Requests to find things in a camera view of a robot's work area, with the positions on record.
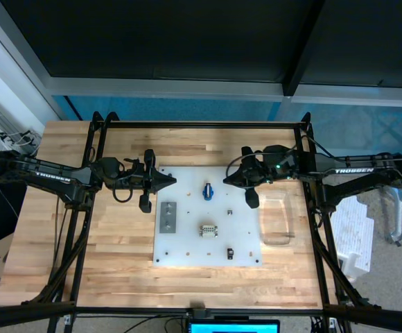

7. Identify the beige HAN10E connector insert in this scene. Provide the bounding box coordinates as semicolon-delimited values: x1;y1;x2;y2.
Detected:
199;224;220;239

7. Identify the black aluminium frame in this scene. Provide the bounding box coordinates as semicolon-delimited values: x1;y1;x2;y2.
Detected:
0;110;402;333

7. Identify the white foam block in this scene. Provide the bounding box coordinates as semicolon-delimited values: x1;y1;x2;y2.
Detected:
329;193;376;282

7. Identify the laptop screen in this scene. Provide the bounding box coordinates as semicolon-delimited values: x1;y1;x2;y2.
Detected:
186;318;281;333

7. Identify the grey metal stand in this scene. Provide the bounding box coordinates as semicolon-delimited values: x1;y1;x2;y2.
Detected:
381;178;402;247

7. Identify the blue round connector mount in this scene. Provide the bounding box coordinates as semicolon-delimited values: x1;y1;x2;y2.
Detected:
200;182;216;202

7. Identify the grey metal plate with pegs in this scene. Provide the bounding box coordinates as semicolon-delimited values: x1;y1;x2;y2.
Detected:
158;201;178;235

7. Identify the white taskboard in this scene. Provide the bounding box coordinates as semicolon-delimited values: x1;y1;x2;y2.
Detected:
151;165;263;267

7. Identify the clear plastic tub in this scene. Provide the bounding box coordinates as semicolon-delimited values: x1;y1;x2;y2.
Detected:
258;191;297;248

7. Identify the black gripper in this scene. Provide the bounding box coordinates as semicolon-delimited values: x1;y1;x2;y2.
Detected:
223;146;278;210
123;148;177;213

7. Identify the white and black cable bundle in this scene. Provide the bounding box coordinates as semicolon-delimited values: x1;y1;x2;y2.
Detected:
0;130;37;148

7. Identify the black table-level camera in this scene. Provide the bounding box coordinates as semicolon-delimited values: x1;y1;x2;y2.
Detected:
186;302;213;319

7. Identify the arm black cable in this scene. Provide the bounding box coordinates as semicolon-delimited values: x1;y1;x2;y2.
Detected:
112;173;135;204
225;135;330;178

